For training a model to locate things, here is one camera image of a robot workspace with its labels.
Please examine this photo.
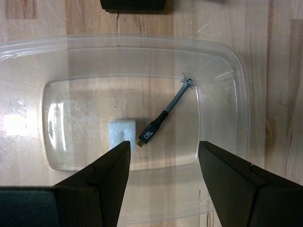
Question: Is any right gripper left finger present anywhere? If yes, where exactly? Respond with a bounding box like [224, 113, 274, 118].
[51, 141, 132, 227]

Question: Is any white foam block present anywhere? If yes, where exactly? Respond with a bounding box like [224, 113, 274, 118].
[108, 119, 137, 152]

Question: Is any USB-C connector with braided cable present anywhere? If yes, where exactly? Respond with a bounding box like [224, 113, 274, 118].
[136, 72, 196, 150]

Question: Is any black bench vise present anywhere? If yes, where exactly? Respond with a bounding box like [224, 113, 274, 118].
[99, 0, 167, 12]

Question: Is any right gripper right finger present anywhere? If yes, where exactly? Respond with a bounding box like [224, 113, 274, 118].
[199, 141, 303, 227]

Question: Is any clear plastic tub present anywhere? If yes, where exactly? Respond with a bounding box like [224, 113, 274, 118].
[0, 33, 252, 226]

